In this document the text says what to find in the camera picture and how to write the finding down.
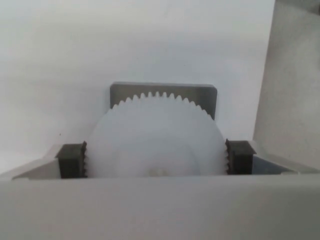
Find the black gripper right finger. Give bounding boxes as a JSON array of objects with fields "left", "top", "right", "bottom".
[{"left": 224, "top": 138, "right": 301, "bottom": 176}]

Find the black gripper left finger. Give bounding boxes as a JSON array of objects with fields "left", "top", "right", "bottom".
[{"left": 11, "top": 141, "right": 89, "bottom": 181}]

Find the white large gear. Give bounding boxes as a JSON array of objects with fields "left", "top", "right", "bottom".
[{"left": 85, "top": 91, "right": 227, "bottom": 179}]

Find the white task board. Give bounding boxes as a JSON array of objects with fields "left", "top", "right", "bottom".
[{"left": 0, "top": 0, "right": 276, "bottom": 176}]

